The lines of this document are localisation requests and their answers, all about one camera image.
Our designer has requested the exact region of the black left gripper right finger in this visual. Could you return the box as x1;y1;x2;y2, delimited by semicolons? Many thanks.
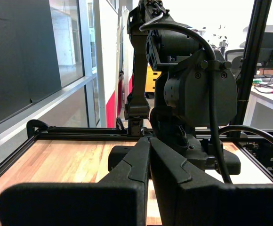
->
150;137;273;226

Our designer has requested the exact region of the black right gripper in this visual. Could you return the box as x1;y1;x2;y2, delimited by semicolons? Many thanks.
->
108;105;242;176

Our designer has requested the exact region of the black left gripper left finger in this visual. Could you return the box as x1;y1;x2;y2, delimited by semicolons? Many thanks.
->
0;137;150;226

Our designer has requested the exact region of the yellow drawer cabinet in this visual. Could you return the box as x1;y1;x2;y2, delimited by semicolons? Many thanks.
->
145;65;162;93

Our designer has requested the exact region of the white desk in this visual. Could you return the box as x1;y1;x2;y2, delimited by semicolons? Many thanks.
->
243;82;273;132

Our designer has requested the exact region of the grey office chair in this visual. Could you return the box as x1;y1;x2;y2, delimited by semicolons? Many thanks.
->
225;48;245;78

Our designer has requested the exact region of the black looping cable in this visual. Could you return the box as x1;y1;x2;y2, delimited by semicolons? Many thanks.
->
217;124;273;153

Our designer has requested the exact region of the black aluminium frame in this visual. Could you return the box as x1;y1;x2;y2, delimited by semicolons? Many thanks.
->
0;0;273;189

